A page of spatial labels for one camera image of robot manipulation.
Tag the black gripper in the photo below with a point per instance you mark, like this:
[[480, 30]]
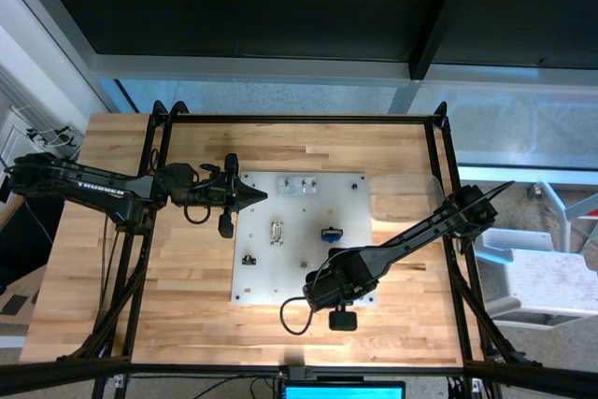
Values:
[[231, 193], [343, 321]]

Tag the black Trossen arm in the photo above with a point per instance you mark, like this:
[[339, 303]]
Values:
[[93, 184], [411, 235]]

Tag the grey connector housing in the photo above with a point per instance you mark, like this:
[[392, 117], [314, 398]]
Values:
[[277, 233]]

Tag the small black clamp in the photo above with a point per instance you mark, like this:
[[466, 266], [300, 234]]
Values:
[[249, 259]]

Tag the blue lit screen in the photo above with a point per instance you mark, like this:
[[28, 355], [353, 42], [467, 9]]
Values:
[[341, 392]]

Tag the white plastic board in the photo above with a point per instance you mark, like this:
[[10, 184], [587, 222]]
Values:
[[280, 277]]

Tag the blue D-sub connector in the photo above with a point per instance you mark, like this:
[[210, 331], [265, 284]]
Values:
[[331, 233]]

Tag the clear plastic tub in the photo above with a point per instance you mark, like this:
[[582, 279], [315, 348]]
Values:
[[402, 198]]

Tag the white plastic step stool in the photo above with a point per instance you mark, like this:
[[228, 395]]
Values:
[[551, 277]]

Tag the white metal stand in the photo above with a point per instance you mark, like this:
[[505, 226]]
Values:
[[558, 203]]

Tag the small steel screw post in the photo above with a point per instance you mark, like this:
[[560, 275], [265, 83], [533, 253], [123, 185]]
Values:
[[306, 185], [288, 182]]

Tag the small black camera box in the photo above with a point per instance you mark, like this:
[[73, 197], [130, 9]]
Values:
[[297, 371]]

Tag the black aluminium frame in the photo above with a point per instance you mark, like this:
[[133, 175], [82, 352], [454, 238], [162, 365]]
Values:
[[280, 119]]

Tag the white frame bracket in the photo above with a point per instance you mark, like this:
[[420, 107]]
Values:
[[119, 380], [476, 385]]

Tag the black wall post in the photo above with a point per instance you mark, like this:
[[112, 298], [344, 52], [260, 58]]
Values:
[[434, 16]]

